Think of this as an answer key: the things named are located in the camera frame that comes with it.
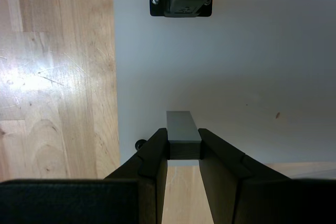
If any grey metal bar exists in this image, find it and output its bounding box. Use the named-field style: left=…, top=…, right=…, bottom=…
left=166, top=110, right=202, bottom=161

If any white task board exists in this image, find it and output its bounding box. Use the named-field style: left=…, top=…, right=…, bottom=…
left=112, top=0, right=336, bottom=167

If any board corner standoff screw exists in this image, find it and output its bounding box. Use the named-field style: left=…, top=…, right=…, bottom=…
left=134, top=138, right=146, bottom=151

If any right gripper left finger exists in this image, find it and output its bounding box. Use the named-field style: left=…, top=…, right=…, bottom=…
left=0, top=128, right=169, bottom=224

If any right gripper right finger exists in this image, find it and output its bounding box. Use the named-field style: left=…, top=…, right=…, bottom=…
left=198, top=129, right=336, bottom=224

